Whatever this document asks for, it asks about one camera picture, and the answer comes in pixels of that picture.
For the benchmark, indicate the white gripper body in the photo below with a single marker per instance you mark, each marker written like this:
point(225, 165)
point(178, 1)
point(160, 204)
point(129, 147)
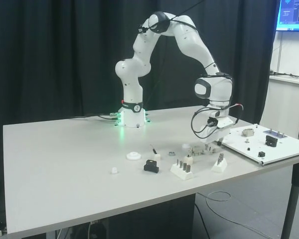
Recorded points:
point(213, 135)

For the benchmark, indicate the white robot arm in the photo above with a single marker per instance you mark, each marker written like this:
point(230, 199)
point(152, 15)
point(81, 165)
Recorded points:
point(132, 82)

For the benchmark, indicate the grey metal plug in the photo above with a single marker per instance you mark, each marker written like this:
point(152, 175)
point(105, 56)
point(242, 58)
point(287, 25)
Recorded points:
point(196, 152)

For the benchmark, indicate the metal tall peg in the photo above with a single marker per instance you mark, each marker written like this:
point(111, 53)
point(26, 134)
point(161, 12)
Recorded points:
point(221, 158)

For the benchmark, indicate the white single-peg holder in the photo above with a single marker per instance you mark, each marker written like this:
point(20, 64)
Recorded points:
point(218, 167)

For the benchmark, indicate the small white plug holder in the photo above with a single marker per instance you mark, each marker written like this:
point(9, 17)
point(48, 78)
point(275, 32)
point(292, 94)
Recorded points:
point(190, 160)

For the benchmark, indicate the metal large square peg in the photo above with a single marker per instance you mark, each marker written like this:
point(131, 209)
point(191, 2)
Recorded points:
point(187, 168)

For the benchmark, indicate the white task board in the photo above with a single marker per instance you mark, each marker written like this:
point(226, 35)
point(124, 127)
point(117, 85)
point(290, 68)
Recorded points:
point(251, 147)

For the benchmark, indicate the metal round peg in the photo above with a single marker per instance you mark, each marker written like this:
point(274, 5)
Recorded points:
point(178, 164)

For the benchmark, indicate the white three-peg holder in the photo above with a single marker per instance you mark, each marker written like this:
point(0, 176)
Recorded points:
point(183, 174)

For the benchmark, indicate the metal bolt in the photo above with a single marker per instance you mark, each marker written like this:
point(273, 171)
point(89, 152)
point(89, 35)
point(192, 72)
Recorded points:
point(171, 153)

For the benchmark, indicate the black D-SUB plug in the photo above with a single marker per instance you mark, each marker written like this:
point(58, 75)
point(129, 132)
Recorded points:
point(151, 166)

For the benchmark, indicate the white large gear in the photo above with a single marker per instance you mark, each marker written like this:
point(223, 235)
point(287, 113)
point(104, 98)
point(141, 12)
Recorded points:
point(133, 155)

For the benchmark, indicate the white cabinet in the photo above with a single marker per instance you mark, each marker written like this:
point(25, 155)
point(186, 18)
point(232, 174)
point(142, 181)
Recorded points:
point(287, 107)

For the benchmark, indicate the black table leg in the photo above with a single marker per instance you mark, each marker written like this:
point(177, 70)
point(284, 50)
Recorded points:
point(292, 199)

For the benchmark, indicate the white small gear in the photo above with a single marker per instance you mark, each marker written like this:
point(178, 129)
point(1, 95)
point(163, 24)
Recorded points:
point(114, 171)

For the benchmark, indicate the blue screen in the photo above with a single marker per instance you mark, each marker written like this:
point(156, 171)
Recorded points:
point(292, 15)

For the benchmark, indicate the black curtain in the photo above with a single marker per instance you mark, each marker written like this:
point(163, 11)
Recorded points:
point(52, 54)

